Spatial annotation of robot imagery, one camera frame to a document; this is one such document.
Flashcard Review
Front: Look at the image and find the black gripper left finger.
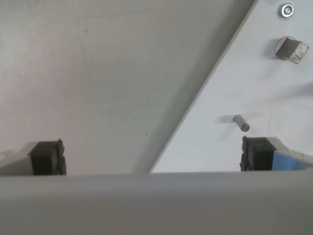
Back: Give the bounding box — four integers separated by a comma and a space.
0, 138, 67, 176

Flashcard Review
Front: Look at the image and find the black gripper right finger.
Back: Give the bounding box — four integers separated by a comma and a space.
240, 136, 313, 172

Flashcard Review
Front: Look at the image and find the metal round peg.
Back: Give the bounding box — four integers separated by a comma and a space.
233, 114, 250, 133

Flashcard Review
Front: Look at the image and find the white task board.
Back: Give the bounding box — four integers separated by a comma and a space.
149, 0, 313, 174

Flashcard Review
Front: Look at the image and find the metal square peg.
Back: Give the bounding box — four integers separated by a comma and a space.
274, 36, 309, 65

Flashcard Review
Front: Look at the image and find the metal board corner screw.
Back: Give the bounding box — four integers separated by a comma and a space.
278, 2, 295, 19

